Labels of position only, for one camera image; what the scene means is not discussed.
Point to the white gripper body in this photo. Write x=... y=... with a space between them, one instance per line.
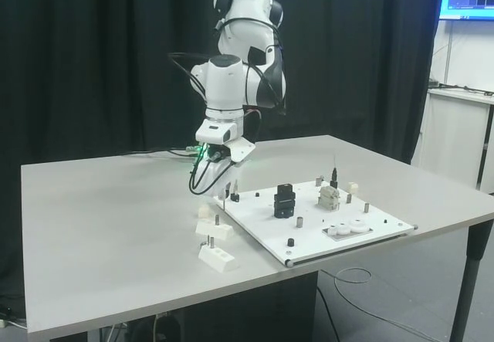
x=222 y=176

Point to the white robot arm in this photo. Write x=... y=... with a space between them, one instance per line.
x=224 y=87

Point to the white peg holder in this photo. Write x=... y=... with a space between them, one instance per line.
x=216 y=261
x=212 y=231

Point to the thick metal round peg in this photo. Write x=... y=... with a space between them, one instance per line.
x=299 y=221

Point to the flat white mounting plate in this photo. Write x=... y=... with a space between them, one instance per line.
x=242 y=150

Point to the small white holder block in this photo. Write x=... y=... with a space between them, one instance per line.
x=204 y=212
x=353 y=187

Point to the black D-SUB plug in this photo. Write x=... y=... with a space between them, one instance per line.
x=283 y=205

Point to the white task board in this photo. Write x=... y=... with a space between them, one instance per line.
x=262 y=234

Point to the black round cap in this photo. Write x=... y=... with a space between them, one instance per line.
x=290 y=242

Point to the metal BNC plug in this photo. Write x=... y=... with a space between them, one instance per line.
x=318 y=181

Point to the beige rectangular connector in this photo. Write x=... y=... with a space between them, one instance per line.
x=328 y=199

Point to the white small gear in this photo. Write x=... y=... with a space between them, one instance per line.
x=332 y=232

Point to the white medium gear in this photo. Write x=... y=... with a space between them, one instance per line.
x=341 y=229

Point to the black curtain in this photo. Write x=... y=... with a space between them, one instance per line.
x=96 y=68

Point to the white cabinet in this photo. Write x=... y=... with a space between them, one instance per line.
x=455 y=137

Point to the dark grey table leg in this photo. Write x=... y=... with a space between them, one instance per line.
x=469 y=272

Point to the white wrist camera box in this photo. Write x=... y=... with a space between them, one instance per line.
x=216 y=131

